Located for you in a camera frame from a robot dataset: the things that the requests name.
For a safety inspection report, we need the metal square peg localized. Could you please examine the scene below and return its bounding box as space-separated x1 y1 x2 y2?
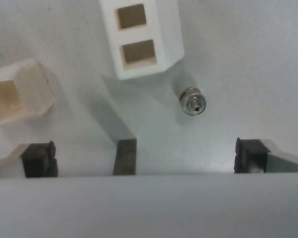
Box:
96 96 138 176

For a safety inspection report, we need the cream translucent square holder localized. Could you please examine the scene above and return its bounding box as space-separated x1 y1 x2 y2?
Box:
0 58 56 127

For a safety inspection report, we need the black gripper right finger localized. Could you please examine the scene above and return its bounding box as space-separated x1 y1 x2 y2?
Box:
234 137 298 174

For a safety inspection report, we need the white holder with square holes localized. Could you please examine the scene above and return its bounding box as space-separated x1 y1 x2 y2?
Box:
98 0 185 80

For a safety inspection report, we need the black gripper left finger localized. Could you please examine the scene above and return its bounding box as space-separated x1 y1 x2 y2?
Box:
0 140 59 179

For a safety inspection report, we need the small metal plug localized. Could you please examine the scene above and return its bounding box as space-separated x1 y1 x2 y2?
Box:
173 75 207 117

